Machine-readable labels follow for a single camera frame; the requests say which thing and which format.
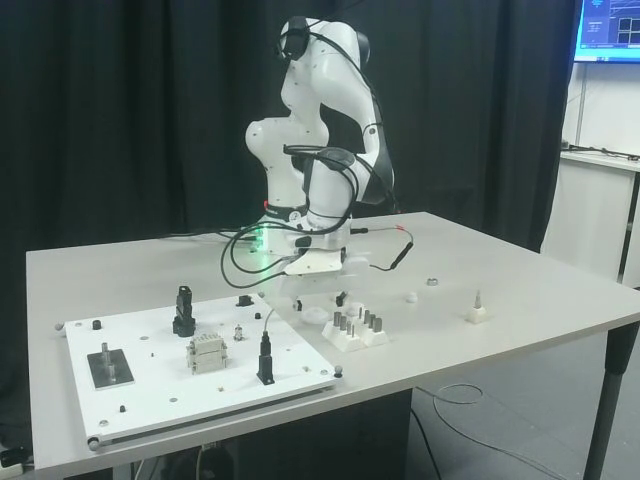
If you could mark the blue screen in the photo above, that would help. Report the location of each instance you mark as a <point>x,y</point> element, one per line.
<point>607,30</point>

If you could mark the black curtains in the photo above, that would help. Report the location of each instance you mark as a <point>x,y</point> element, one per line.
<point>125,115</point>

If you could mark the black table leg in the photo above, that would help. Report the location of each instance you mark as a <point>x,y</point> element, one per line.
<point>606,400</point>

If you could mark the black D-SUB plug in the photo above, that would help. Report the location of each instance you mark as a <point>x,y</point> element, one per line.
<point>183,310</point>

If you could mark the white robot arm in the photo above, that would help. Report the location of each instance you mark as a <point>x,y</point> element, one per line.
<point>300,95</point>

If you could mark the grey waterproof plug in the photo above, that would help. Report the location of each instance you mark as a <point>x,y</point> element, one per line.
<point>205,354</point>

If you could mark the metal round peg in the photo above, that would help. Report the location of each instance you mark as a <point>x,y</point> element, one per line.
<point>345,325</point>
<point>351,332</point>
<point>337,321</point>

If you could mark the small white peg holder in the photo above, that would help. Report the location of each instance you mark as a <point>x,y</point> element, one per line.
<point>478,315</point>

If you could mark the black Ethernet plug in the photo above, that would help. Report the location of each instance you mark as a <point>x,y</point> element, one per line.
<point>244,300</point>

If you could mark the black box under table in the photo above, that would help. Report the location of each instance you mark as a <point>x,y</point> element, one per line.
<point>280,440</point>

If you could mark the thin metal peg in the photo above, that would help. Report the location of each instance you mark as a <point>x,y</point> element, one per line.
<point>478,299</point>

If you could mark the metal bolt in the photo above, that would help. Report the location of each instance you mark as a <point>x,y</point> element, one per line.
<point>432,281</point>

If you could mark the metal square peg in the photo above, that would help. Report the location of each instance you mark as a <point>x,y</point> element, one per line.
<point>366,319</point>
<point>372,321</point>
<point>379,325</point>

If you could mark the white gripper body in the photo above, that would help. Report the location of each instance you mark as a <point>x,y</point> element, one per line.
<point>320,286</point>

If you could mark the white cabinet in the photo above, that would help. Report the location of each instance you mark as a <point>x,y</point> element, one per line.
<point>595,220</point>

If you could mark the white task board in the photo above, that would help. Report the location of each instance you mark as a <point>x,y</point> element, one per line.
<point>165,390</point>

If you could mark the white small gear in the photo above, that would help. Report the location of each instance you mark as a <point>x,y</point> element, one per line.
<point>411,297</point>

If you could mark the metal BNC plug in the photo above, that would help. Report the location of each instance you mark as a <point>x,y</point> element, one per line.
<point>239,332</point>

